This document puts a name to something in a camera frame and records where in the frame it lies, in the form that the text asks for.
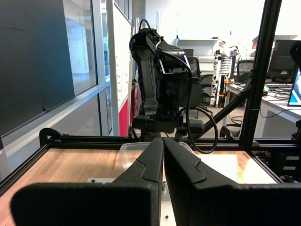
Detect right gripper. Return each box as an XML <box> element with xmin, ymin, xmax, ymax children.
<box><xmin>132</xmin><ymin>110</ymin><xmax>205</xmax><ymax>143</ymax></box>

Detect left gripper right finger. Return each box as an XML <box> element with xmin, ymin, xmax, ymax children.
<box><xmin>163</xmin><ymin>137</ymin><xmax>301</xmax><ymax>226</ymax></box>

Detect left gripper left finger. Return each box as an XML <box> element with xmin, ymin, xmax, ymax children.
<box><xmin>10</xmin><ymin>137</ymin><xmax>164</xmax><ymax>226</ymax></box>

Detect clear plastic tub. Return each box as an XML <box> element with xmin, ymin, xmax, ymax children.
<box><xmin>119</xmin><ymin>141</ymin><xmax>196</xmax><ymax>170</ymax></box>

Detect red partition panel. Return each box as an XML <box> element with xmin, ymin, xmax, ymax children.
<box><xmin>119</xmin><ymin>91</ymin><xmax>142</xmax><ymax>137</ymax></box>

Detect white lattice stand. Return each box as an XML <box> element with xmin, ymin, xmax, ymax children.
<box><xmin>210</xmin><ymin>43</ymin><xmax>237</xmax><ymax>106</ymax></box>

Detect black office chair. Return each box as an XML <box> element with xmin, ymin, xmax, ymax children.
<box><xmin>236</xmin><ymin>60</ymin><xmax>254</xmax><ymax>83</ymax></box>
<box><xmin>188</xmin><ymin>56</ymin><xmax>214</xmax><ymax>118</ymax></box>

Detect white partition panel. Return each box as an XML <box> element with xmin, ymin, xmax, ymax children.
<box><xmin>112</xmin><ymin>0</ymin><xmax>133</xmax><ymax>106</ymax></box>

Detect white cabinet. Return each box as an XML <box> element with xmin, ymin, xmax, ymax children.
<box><xmin>176</xmin><ymin>37</ymin><xmax>219</xmax><ymax>71</ymax></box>

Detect white desk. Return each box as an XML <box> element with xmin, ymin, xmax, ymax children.
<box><xmin>256</xmin><ymin>93</ymin><xmax>301</xmax><ymax>138</ymax></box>

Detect lit computer monitor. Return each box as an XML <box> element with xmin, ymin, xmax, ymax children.
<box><xmin>288</xmin><ymin>68</ymin><xmax>301</xmax><ymax>107</ymax></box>

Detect black computer monitor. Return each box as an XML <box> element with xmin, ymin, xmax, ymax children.
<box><xmin>268</xmin><ymin>39</ymin><xmax>299</xmax><ymax>83</ymax></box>

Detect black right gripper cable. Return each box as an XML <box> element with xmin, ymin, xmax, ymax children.
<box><xmin>178</xmin><ymin>47</ymin><xmax>219</xmax><ymax>154</ymax></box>

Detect grey aluminium window frame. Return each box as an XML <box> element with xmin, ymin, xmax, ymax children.
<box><xmin>0</xmin><ymin>0</ymin><xmax>119</xmax><ymax>151</ymax></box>

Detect black aluminium frame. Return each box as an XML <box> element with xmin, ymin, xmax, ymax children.
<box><xmin>0</xmin><ymin>0</ymin><xmax>301</xmax><ymax>196</ymax></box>

